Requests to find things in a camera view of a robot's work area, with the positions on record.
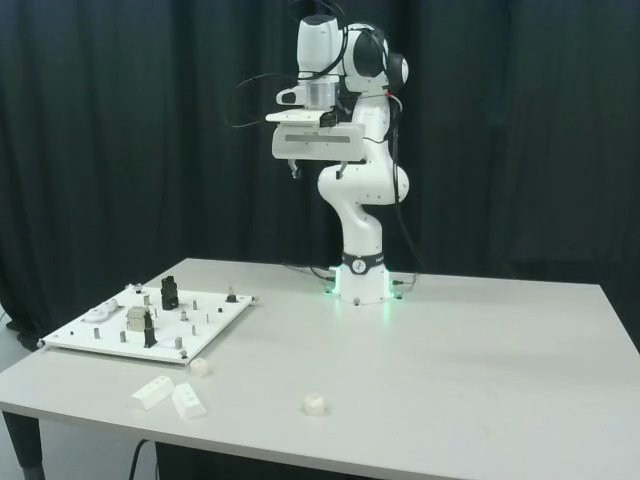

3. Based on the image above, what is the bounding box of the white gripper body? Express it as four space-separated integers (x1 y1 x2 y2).
271 121 367 164

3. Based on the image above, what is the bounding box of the black D-SUB plug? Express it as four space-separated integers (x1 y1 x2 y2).
159 273 180 310

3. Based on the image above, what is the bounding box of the flat white mounting plate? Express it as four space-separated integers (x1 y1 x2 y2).
265 109 322 124

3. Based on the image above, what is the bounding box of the black curtain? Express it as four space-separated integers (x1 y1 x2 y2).
0 0 640 346

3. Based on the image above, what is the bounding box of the white task board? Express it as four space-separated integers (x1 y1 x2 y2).
38 282 260 365

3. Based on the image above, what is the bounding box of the black tall plug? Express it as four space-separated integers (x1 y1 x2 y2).
142 309 160 350

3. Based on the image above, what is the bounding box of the long white holder with holes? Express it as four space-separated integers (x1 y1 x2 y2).
170 383 209 419
130 377 175 412

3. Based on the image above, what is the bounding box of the black table leg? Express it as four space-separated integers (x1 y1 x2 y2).
1 411 42 480

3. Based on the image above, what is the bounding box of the silver flange ring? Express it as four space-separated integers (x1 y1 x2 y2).
304 82 337 112

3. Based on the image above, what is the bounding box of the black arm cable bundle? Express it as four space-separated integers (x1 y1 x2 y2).
314 0 426 276

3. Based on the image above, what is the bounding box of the small white wrist camera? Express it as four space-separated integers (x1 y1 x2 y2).
275 85 307 107

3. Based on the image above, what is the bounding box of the thin black looped cable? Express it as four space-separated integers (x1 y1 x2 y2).
228 73 301 129

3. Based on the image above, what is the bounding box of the black cable under table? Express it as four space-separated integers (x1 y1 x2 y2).
129 438 157 480

